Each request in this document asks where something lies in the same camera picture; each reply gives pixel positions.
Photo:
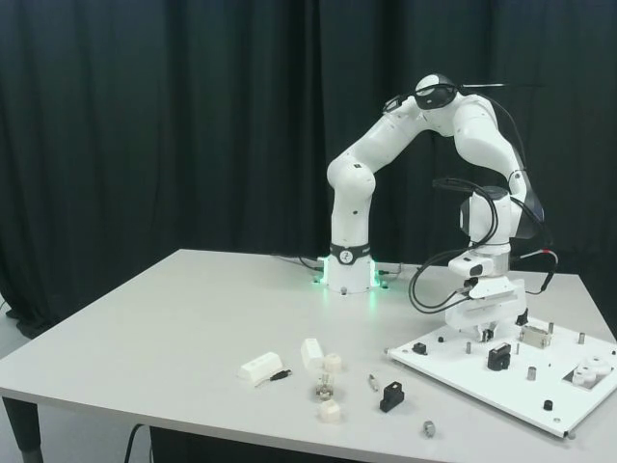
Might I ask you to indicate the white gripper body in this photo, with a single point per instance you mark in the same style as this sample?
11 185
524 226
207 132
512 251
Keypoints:
482 311

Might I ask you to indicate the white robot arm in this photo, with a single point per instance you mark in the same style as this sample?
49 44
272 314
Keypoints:
352 202

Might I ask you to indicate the black D-SUB plug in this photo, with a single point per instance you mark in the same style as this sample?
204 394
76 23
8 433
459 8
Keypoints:
499 359

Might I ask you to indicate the white task board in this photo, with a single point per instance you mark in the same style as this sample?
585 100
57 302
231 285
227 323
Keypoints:
482 386

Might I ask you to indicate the thin black rod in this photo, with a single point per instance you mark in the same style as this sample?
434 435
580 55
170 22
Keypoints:
548 270

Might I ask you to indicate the white small gear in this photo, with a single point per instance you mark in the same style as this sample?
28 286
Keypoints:
584 377

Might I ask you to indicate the round metal plug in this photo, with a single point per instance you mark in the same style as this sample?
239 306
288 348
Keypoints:
428 429

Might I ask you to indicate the black Ethernet plug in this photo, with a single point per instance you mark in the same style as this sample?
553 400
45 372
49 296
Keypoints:
391 398

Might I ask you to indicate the white large gear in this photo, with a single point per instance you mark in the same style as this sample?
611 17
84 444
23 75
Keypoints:
598 365

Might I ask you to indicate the metal bolt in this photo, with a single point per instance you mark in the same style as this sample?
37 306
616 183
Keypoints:
372 381

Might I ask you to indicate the small white holder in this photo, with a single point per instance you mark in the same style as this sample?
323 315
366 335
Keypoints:
329 413
332 362

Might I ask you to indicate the beige metal connector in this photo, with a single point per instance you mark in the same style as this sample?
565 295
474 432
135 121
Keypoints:
324 388

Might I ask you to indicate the long white peg holder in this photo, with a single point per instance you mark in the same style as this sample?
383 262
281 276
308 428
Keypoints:
262 370
311 354

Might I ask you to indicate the black USB plug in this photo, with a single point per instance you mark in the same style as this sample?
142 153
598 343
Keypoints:
282 375

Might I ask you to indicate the black curtain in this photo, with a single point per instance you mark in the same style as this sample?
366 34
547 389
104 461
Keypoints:
144 120

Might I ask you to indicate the dark table leg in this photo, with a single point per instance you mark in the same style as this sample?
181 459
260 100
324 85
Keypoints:
19 429

